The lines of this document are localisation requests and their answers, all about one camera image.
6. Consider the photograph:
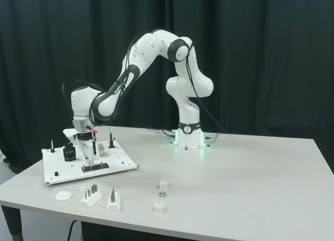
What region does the white round peg holder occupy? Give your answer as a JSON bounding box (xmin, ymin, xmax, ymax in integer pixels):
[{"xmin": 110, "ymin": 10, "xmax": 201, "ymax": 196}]
[{"xmin": 106, "ymin": 192, "xmax": 122, "ymax": 213}]

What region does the black curtain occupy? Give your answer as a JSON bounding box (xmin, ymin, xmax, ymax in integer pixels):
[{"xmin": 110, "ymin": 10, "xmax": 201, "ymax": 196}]
[{"xmin": 0, "ymin": 0, "xmax": 334, "ymax": 171}]

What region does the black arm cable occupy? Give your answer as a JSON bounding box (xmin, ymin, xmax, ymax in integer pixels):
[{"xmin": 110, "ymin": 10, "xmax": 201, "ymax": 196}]
[
  {"xmin": 62, "ymin": 37, "xmax": 143, "ymax": 127},
  {"xmin": 185, "ymin": 40, "xmax": 225, "ymax": 144}
]

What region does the black cable under table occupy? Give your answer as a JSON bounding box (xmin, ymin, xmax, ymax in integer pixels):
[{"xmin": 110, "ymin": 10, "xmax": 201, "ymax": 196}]
[{"xmin": 67, "ymin": 219, "xmax": 82, "ymax": 241}]

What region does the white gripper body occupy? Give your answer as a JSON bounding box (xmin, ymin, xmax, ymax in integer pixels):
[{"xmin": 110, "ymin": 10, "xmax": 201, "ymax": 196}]
[{"xmin": 74, "ymin": 135, "xmax": 94, "ymax": 164}]

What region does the black base cable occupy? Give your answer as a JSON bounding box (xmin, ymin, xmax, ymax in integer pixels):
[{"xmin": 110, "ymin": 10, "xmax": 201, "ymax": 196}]
[{"xmin": 149, "ymin": 127, "xmax": 176, "ymax": 138}]

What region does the thin black rod red tag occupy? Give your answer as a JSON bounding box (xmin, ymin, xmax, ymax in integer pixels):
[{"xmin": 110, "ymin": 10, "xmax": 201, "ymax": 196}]
[{"xmin": 86, "ymin": 125, "xmax": 99, "ymax": 156}]

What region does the white large gear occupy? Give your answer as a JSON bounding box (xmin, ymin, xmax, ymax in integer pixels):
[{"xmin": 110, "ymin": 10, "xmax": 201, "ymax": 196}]
[{"xmin": 55, "ymin": 190, "xmax": 73, "ymax": 201}]

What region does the black BNC plug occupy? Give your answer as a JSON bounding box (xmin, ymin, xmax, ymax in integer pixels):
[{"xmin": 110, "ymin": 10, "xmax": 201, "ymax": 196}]
[{"xmin": 108, "ymin": 126, "xmax": 116, "ymax": 149}]

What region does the black D-SUB plug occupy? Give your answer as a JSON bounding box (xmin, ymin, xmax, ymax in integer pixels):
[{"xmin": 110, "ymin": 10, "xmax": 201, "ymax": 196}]
[{"xmin": 63, "ymin": 143, "xmax": 77, "ymax": 163}]

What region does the black table leg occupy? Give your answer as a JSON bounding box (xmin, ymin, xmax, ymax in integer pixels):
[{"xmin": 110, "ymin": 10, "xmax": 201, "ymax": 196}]
[{"xmin": 0, "ymin": 204, "xmax": 22, "ymax": 241}]

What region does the white task board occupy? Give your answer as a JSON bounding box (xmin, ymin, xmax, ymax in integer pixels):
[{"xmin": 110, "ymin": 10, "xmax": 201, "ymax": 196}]
[{"xmin": 42, "ymin": 139, "xmax": 139, "ymax": 186}]

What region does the white square peg holder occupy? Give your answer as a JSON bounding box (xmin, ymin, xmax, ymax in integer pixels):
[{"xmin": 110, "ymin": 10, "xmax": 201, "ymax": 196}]
[{"xmin": 79, "ymin": 188, "xmax": 103, "ymax": 208}]

